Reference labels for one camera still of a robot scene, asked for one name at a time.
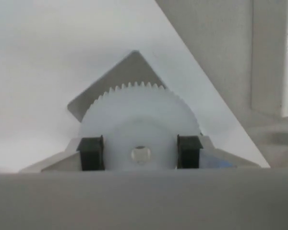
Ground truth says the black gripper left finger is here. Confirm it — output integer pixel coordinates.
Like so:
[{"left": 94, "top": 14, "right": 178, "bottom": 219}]
[{"left": 19, "top": 135, "right": 104, "bottom": 172}]

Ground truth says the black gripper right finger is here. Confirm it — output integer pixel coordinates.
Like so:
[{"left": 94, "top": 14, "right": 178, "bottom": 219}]
[{"left": 177, "top": 134, "right": 271, "bottom": 170}]

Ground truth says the white large gear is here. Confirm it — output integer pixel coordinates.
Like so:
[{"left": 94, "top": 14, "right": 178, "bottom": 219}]
[{"left": 78, "top": 81, "right": 202, "bottom": 172}]

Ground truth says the white task board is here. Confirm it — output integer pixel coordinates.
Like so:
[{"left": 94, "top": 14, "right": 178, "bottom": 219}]
[{"left": 0, "top": 0, "right": 271, "bottom": 168}]

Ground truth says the white holder with holes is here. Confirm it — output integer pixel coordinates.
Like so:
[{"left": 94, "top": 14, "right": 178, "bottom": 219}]
[{"left": 251, "top": 0, "right": 288, "bottom": 118}]

